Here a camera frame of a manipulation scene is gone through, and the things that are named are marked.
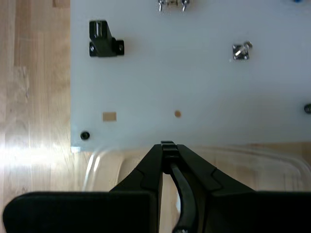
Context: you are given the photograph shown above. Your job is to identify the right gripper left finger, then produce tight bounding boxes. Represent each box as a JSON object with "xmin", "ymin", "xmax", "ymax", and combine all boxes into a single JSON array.
[{"xmin": 3, "ymin": 144, "xmax": 163, "ymax": 233}]

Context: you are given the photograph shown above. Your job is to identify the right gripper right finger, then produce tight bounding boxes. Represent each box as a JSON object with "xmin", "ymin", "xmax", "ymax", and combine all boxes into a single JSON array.
[{"xmin": 176, "ymin": 145, "xmax": 311, "ymax": 233}]

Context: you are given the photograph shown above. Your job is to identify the white taskboard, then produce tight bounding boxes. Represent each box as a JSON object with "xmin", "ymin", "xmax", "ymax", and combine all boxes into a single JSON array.
[{"xmin": 70, "ymin": 0, "xmax": 311, "ymax": 151}]

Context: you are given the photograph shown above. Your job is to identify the beige multi-pin connector housing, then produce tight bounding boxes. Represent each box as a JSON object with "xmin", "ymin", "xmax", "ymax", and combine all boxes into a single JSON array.
[{"xmin": 157, "ymin": 0, "xmax": 188, "ymax": 12}]

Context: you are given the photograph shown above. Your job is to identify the clear plastic tub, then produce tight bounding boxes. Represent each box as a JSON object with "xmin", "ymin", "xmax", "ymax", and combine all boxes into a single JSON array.
[{"xmin": 82, "ymin": 142, "xmax": 311, "ymax": 233}]

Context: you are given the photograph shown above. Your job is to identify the small silver metal socket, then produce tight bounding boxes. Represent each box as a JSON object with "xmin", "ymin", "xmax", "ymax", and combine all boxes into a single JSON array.
[{"xmin": 232, "ymin": 40, "xmax": 253, "ymax": 61}]

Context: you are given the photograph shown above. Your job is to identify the black USB socket bracket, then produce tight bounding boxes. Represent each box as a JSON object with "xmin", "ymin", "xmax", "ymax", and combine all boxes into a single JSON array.
[{"xmin": 88, "ymin": 20, "xmax": 125, "ymax": 58}]

